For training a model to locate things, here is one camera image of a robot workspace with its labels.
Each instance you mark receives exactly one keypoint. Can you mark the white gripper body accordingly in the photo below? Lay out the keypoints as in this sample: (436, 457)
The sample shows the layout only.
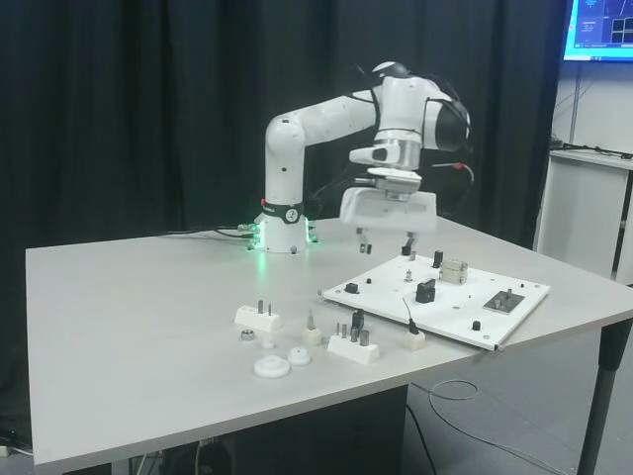
(386, 213)

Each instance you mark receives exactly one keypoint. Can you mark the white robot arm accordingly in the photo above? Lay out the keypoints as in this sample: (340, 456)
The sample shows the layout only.
(284, 168)

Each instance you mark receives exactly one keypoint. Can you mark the black D-SUB plug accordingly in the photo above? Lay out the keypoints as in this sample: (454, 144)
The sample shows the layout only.
(425, 292)

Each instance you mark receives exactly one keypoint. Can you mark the grey multi-pin connector block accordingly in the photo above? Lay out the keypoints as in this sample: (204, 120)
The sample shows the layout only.
(454, 272)

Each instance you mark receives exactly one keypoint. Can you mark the white task board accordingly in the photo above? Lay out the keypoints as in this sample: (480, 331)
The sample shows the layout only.
(445, 312)

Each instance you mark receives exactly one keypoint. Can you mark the black waterproof plug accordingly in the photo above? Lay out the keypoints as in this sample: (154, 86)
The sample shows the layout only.
(357, 324)

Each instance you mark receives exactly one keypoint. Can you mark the metal USB plug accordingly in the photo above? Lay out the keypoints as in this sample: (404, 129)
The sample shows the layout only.
(310, 320)

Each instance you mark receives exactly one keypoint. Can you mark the thick metal round peg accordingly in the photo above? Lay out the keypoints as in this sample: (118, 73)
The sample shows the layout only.
(365, 339)

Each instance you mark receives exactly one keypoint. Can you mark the small white plug holder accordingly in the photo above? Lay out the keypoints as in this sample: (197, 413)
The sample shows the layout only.
(311, 336)
(415, 342)

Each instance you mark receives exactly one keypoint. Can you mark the white peg holder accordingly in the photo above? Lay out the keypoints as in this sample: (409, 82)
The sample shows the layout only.
(257, 319)
(353, 352)

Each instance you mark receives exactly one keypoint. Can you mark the white medium gear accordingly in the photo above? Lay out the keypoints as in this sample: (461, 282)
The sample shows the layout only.
(298, 357)

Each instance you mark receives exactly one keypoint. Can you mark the white large gear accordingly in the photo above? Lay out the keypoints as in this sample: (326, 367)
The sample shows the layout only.
(272, 367)

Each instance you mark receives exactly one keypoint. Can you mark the white cabinet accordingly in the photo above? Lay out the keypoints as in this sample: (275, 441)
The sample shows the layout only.
(583, 213)

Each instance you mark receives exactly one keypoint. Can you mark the dark grey table leg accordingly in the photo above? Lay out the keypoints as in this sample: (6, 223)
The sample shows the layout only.
(596, 396)

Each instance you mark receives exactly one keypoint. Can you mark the black curtains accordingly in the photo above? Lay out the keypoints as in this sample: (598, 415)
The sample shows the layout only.
(123, 99)

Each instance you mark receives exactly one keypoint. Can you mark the blue screen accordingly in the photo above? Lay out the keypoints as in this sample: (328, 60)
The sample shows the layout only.
(601, 29)

